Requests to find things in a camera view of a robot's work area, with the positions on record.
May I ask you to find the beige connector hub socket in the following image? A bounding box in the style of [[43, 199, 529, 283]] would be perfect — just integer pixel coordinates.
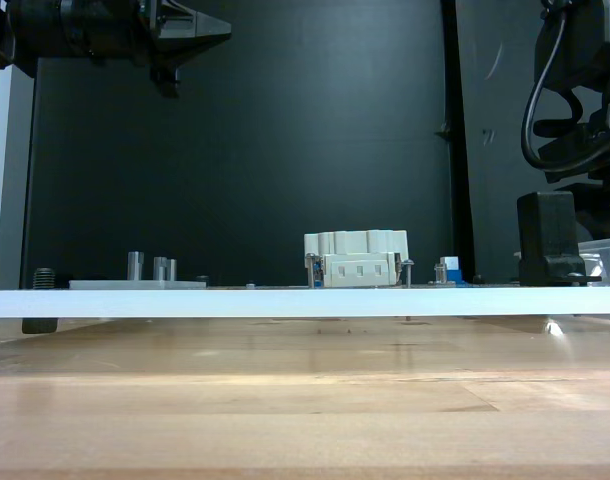
[[303, 229, 416, 289]]

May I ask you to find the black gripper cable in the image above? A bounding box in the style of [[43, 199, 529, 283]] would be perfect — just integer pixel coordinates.
[[521, 0, 589, 174]]

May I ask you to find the black connector housing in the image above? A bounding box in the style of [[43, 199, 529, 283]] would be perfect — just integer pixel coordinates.
[[516, 191, 604, 288]]

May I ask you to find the white mounting board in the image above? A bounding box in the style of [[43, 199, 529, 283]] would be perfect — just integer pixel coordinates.
[[0, 285, 610, 320]]

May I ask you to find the grey metal block with pegs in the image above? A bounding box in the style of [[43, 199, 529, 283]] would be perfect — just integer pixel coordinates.
[[68, 251, 208, 291]]

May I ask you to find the clear plastic tub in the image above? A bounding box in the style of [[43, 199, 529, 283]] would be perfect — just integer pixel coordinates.
[[513, 237, 610, 288]]

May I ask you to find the black board foot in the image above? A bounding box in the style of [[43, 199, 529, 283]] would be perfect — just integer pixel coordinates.
[[21, 317, 60, 335]]

